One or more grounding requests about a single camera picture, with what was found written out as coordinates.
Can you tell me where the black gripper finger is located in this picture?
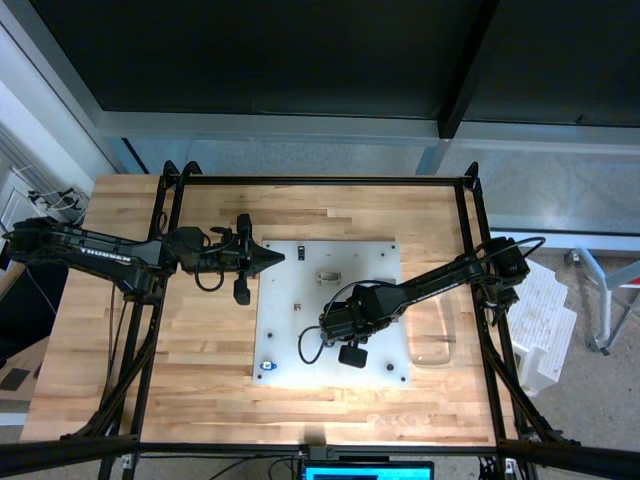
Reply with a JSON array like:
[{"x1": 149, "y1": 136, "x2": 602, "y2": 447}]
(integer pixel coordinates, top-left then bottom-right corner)
[
  {"x1": 251, "y1": 257, "x2": 286, "y2": 276},
  {"x1": 251, "y1": 241, "x2": 286, "y2": 260}
]

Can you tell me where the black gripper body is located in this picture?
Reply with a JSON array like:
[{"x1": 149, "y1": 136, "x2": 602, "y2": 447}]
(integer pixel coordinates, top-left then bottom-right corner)
[
  {"x1": 199, "y1": 213, "x2": 254, "y2": 306},
  {"x1": 319, "y1": 298, "x2": 371, "y2": 369}
]

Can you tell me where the white board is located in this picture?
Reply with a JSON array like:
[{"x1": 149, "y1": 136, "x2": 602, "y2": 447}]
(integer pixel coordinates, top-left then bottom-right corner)
[{"x1": 251, "y1": 240, "x2": 413, "y2": 388}]

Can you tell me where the clear plastic tub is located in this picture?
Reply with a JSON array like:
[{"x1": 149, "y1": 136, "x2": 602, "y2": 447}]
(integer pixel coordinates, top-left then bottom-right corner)
[{"x1": 407, "y1": 287, "x2": 459, "y2": 370}]

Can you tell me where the blue laptop screen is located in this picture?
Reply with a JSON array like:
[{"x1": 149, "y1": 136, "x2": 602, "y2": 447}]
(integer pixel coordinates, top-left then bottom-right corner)
[{"x1": 299, "y1": 460, "x2": 435, "y2": 480}]

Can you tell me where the white step stool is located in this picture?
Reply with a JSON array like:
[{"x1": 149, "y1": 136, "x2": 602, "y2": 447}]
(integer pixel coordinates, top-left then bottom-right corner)
[{"x1": 504, "y1": 259, "x2": 579, "y2": 399}]

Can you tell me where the grey metal stand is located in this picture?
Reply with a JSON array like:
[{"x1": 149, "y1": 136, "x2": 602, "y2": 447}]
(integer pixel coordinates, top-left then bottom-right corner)
[{"x1": 564, "y1": 247, "x2": 640, "y2": 356}]

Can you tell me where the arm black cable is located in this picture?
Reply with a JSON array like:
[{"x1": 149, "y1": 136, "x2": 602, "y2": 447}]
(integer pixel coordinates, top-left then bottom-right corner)
[{"x1": 193, "y1": 264, "x2": 225, "y2": 293}]

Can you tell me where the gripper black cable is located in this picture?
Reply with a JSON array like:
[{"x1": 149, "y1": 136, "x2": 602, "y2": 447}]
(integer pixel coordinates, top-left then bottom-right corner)
[{"x1": 298, "y1": 324, "x2": 334, "y2": 365}]

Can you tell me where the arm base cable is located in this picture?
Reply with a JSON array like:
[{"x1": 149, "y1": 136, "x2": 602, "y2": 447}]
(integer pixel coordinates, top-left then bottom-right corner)
[{"x1": 477, "y1": 235, "x2": 547, "y2": 261}]

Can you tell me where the black metal frame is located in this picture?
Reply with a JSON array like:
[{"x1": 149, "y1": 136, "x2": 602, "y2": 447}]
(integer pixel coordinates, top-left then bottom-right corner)
[{"x1": 0, "y1": 159, "x2": 640, "y2": 480}]

